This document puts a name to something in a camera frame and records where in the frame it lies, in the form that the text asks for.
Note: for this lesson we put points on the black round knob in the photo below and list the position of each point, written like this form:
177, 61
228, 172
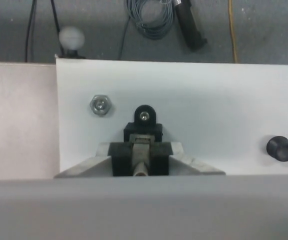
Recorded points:
280, 148

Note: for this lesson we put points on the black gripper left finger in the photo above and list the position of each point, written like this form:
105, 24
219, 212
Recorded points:
120, 160

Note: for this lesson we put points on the grey marker ball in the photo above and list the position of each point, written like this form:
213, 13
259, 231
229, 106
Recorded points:
72, 37

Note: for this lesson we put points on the grey Ethernet plug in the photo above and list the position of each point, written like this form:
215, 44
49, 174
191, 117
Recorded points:
140, 153

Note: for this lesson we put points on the white task board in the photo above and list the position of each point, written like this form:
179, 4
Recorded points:
196, 100

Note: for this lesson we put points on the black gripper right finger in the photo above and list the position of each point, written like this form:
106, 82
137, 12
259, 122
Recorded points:
158, 160

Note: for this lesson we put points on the metal hex nut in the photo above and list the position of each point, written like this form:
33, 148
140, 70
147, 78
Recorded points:
100, 105

